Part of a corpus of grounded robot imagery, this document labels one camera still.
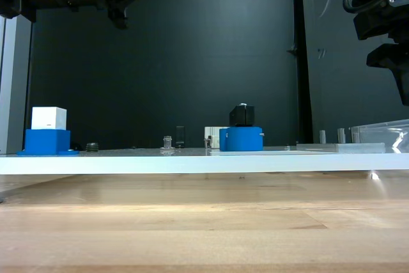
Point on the white taskboard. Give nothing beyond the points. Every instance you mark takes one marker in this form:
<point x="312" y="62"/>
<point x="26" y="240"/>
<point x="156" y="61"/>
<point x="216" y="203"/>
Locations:
<point x="204" y="166"/>

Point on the clear plastic tub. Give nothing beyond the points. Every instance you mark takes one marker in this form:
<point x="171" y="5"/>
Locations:
<point x="377" y="135"/>

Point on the grey metal peg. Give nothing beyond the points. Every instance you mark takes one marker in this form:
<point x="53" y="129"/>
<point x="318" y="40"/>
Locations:
<point x="354" y="135"/>
<point x="322" y="137"/>
<point x="341" y="136"/>

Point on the white cube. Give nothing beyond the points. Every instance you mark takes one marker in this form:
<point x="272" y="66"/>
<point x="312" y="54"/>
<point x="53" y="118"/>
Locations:
<point x="48" y="118"/>

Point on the blue square holder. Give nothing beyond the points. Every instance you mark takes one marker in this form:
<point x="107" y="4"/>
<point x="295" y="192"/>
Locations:
<point x="48" y="142"/>

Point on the beige connector housing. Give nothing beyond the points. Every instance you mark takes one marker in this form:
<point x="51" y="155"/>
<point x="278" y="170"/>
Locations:
<point x="213" y="135"/>

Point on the blue round holder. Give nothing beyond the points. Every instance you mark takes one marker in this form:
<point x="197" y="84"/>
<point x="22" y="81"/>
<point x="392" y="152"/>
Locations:
<point x="241" y="140"/>

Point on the black wall column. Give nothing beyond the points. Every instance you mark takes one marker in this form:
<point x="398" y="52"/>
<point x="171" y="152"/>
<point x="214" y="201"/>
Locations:
<point x="302" y="62"/>

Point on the grey metal partition frame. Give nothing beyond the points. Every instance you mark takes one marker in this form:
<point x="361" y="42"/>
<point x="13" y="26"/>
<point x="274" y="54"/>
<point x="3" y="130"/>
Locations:
<point x="16" y="94"/>

